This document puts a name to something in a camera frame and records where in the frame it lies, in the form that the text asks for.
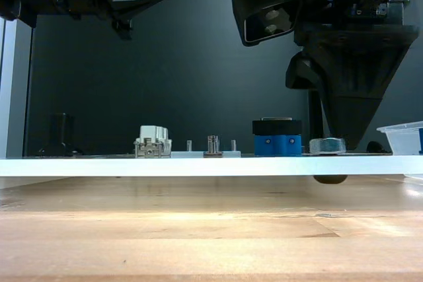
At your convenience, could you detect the white plastic board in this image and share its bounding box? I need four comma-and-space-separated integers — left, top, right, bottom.
0, 153, 423, 178

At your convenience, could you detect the clear plastic tub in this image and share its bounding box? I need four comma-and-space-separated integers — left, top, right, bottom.
376, 120, 423, 184

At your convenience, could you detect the small black connector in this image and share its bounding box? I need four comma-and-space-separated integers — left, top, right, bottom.
38, 112, 79, 157

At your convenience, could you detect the blue and black connector socket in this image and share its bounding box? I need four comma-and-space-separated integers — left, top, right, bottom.
252, 117, 304, 157

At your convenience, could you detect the beige multi-pin connector housing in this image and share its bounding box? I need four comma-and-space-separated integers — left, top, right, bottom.
134, 125, 173, 159

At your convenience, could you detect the black wall post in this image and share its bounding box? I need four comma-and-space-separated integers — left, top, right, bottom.
309, 89, 324, 157

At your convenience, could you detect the small silver connector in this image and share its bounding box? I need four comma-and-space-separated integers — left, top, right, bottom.
203, 135, 224, 158

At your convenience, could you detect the silver M12 hex nut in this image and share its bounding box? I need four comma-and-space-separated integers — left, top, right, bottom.
309, 136, 347, 157

